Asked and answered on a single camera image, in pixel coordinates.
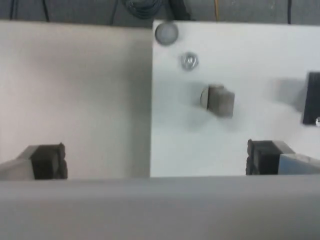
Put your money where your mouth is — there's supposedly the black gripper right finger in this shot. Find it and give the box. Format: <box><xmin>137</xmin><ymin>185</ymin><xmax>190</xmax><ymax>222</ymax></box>
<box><xmin>246</xmin><ymin>139</ymin><xmax>320</xmax><ymax>176</ymax></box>

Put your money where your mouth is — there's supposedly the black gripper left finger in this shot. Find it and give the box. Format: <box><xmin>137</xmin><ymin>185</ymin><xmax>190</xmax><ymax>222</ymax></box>
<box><xmin>0</xmin><ymin>142</ymin><xmax>68</xmax><ymax>181</ymax></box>

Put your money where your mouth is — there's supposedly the thick metal square peg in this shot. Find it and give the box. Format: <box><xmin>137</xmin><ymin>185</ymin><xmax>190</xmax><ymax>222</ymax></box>
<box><xmin>200</xmin><ymin>84</ymin><xmax>236</xmax><ymax>119</ymax></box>

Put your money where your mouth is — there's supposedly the thick grey round peg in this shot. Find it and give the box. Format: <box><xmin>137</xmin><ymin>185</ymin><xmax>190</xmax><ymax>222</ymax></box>
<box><xmin>154</xmin><ymin>21</ymin><xmax>180</xmax><ymax>46</ymax></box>

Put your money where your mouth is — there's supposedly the white task board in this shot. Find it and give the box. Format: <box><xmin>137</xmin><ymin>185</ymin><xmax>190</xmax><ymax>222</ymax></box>
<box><xmin>149</xmin><ymin>19</ymin><xmax>320</xmax><ymax>179</ymax></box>

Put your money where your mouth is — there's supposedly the metal hex bolt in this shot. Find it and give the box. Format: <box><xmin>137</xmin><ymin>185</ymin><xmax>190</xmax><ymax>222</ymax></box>
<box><xmin>180</xmin><ymin>51</ymin><xmax>200</xmax><ymax>71</ymax></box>

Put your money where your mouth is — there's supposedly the coiled black cable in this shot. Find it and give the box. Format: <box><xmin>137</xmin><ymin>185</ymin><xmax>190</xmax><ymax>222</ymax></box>
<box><xmin>121</xmin><ymin>0</ymin><xmax>164</xmax><ymax>20</ymax></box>

